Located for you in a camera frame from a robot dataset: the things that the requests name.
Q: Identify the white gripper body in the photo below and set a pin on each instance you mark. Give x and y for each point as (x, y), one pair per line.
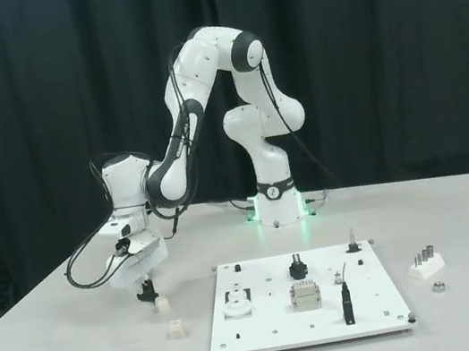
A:
(141, 264)

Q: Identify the black D-SUB plug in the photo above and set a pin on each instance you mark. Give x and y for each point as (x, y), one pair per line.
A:
(147, 293)

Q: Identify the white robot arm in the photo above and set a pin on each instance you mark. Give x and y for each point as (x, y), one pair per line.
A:
(266, 161)

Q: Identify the metal D-SUB socket block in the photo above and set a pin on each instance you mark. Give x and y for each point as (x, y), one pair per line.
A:
(305, 298)

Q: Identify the white medium gear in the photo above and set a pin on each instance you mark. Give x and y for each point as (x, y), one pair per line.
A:
(237, 297)

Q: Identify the white large gear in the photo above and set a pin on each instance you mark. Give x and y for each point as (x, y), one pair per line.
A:
(238, 310)

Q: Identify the black waterproof plug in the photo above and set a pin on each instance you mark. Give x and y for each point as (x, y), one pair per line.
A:
(298, 270)

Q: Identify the white task board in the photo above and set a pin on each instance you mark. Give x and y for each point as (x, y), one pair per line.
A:
(284, 330)

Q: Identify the black curtain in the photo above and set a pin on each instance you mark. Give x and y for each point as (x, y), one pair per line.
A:
(23, 108)

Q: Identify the metal BNC plug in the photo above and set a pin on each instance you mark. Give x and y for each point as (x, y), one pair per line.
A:
(338, 278)

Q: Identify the black USB plug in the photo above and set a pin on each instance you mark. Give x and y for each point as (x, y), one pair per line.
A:
(347, 303)

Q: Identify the thin metal peg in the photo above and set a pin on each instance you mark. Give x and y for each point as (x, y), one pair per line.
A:
(414, 264)

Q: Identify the small metal peg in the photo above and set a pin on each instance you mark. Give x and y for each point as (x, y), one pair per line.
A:
(419, 259)

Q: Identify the white peg holder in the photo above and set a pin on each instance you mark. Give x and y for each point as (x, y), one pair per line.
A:
(424, 271)

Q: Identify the medium metal peg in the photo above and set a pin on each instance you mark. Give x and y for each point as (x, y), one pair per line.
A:
(425, 254)

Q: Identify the large metal peg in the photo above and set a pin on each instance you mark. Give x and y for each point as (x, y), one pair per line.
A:
(433, 250)

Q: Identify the metal bolt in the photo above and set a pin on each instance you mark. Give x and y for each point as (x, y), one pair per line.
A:
(438, 286)

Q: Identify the small white wrist camera box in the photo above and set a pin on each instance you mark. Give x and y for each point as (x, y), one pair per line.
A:
(119, 229)

